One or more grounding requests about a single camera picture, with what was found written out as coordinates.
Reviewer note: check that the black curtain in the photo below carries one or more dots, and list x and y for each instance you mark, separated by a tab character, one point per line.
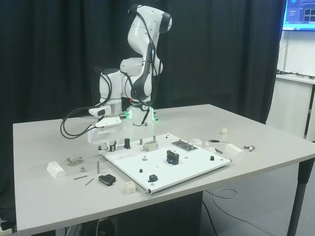
49	49

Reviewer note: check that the black table leg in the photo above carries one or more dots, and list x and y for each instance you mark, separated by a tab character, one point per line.
302	196

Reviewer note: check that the small white camera box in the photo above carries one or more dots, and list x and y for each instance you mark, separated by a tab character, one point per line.
99	111

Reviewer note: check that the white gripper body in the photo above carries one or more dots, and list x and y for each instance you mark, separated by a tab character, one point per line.
103	136

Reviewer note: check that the white medium gear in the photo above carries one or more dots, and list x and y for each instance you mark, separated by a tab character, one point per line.
208	144

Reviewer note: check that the black D-SUB plug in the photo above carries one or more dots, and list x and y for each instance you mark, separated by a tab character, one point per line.
107	180

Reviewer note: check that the flat white mounting plate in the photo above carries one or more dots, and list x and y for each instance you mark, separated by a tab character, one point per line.
109	122

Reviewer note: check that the metal BNC plug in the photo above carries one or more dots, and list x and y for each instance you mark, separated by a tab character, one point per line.
82	169

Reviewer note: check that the white task board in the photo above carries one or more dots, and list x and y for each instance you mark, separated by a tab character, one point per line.
172	172

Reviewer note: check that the white large gear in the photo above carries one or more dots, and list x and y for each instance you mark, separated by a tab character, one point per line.
197	141

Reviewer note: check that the blue screen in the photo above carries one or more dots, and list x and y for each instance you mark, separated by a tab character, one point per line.
300	14

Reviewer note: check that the metal USB plug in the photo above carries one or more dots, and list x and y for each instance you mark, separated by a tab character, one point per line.
249	147

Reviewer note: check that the metal peg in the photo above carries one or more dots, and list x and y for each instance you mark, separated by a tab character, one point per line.
97	167
141	142
89	181
154	138
80	177

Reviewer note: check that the white holder with square holes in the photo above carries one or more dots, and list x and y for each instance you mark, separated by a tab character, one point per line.
56	169

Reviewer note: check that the grey waterproof plug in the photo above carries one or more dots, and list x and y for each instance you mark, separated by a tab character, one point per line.
73	159

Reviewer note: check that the metal bolt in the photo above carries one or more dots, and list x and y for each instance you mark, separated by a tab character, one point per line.
218	150

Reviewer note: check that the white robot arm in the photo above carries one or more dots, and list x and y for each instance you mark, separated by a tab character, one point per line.
142	81

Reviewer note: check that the white long holder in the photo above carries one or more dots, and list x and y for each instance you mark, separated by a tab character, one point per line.
233	150

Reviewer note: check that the small white cube holder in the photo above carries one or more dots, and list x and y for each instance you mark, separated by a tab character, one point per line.
128	188

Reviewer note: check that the black box under table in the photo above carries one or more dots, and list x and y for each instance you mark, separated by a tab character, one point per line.
160	214

